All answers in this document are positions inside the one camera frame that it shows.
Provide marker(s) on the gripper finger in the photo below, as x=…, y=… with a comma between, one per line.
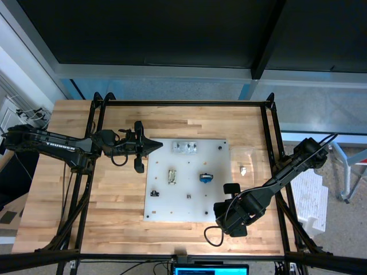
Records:
x=149, y=142
x=147, y=149

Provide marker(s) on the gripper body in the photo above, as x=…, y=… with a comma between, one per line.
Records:
x=231, y=190
x=139, y=129

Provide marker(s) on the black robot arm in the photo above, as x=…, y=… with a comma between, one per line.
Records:
x=60, y=146
x=286, y=174

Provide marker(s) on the small white connector part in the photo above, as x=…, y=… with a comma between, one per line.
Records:
x=243, y=170

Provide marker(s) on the grey rectangular connector housing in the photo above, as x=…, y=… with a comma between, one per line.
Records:
x=172, y=176

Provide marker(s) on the white taskboard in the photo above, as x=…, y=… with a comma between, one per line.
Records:
x=186, y=172

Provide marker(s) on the clear plastic tub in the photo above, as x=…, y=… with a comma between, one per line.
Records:
x=243, y=157

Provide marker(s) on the silver block with posts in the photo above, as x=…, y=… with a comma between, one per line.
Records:
x=185, y=147

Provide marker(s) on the black clamp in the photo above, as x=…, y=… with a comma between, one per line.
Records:
x=155, y=193

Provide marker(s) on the white foam block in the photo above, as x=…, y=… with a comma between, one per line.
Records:
x=309, y=200

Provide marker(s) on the laptop screen with blue edge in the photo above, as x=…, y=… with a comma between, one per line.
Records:
x=209, y=270

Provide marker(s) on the power strip with plugs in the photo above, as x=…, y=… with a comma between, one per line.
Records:
x=31, y=114

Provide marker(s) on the grey metal stand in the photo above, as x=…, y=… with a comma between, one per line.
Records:
x=347, y=180

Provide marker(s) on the cardboard box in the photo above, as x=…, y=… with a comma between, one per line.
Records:
x=13, y=204

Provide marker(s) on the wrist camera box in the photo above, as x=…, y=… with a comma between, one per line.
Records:
x=220, y=213

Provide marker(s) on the blue connector mount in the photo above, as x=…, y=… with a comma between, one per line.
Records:
x=205, y=180

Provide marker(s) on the black low camera mount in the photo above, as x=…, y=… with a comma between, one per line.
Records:
x=181, y=257

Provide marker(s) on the black wall post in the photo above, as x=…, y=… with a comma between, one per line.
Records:
x=266, y=43

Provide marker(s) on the black aluminium frame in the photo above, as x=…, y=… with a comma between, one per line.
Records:
x=28, y=262

